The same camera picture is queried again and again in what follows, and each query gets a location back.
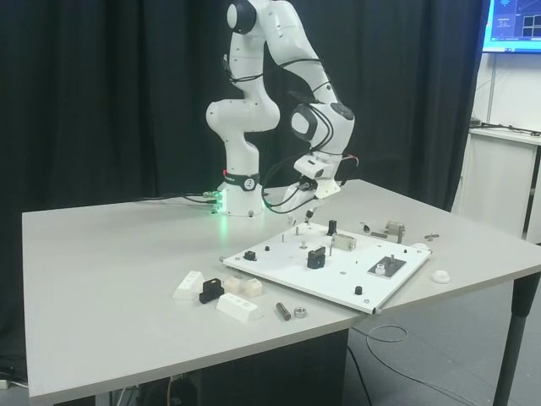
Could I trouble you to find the blue screen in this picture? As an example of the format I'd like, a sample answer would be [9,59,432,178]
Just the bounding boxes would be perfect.
[480,0,541,55]

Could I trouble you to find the short white peg holder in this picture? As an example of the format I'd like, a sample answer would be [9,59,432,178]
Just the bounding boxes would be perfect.
[172,270,203,300]

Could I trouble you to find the grey floor cable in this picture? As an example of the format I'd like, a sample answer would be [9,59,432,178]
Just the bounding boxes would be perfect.
[365,324,508,406]

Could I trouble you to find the metal rectangular plug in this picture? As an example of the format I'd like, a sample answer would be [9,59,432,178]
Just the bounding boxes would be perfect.
[331,232,358,251]

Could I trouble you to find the beige plug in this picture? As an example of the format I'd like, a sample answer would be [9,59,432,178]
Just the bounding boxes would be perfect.
[385,222,407,242]

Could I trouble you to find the long white peg holder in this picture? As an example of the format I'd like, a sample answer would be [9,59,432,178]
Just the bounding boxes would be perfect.
[216,293,260,324]

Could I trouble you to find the black base cables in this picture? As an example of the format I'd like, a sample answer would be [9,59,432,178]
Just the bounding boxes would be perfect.
[141,192,225,208]

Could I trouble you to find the black curtain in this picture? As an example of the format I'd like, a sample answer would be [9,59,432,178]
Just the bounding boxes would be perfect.
[0,0,494,381]

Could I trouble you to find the black plug with flat wings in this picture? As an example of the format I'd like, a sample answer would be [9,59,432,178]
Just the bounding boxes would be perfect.
[307,247,327,271]

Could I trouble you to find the black table leg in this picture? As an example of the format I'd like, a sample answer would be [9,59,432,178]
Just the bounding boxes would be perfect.
[493,277,532,406]

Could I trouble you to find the white task board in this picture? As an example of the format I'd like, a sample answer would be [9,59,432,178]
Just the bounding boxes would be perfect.
[219,219,433,316]

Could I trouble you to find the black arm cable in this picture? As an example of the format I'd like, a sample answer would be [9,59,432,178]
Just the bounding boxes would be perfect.
[221,54,339,215]

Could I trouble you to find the white cabinet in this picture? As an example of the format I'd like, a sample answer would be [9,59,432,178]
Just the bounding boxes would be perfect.
[450,124,541,244]

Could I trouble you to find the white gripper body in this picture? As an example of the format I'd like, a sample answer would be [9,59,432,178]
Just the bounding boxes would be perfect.
[281,180,319,217]

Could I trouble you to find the black D-SUB plug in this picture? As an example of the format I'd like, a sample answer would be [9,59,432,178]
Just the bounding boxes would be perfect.
[198,277,225,305]

